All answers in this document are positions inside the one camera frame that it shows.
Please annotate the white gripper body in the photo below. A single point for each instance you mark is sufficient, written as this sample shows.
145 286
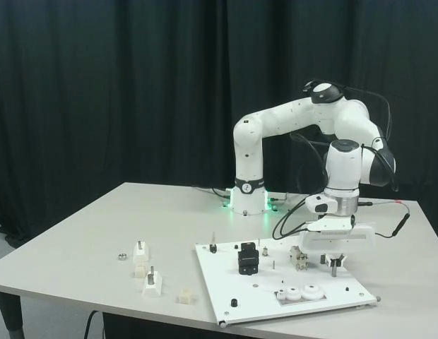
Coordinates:
339 242

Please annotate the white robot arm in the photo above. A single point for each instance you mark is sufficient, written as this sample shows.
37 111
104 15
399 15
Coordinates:
275 116

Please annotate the short metal peg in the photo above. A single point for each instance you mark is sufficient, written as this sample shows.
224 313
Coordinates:
323 259

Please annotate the thick metal round peg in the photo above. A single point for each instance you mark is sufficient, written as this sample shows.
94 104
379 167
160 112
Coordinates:
150 279

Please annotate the white peg holder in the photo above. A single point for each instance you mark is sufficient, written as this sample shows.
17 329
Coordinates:
140 255
152 289

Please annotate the flat white mounting plate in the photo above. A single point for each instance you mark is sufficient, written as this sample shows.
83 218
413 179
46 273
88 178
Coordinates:
328 224

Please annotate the beige connector block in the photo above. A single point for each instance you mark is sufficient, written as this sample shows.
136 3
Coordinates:
298 260

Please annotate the white large gear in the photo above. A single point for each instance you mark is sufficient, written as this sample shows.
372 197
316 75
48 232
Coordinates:
311 292

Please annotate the white medium gear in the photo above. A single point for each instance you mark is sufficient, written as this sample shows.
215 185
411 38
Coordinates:
293 293

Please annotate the white small gear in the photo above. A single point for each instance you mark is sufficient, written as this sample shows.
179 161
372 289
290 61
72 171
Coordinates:
282 294

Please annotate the metal BNC plug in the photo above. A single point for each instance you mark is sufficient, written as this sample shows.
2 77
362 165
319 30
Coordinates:
265 251

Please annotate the black D-SUB plug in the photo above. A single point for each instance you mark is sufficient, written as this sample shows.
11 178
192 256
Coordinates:
247 259

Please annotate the white task board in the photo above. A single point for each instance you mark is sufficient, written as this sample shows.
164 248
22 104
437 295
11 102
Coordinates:
247 300

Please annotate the small black plug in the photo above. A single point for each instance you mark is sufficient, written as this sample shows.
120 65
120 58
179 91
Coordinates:
212 249

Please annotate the small cream cube holder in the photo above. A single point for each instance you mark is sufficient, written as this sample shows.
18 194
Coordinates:
140 272
185 296

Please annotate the metal hex nut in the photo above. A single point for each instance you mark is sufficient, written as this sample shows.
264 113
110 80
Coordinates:
122 256

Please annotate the black curtain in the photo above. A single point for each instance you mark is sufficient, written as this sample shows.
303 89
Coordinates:
63 88

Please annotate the dark table leg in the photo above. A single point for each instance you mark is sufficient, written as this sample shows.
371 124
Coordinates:
8 314

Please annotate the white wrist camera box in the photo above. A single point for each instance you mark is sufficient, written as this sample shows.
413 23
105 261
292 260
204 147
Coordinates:
319 204

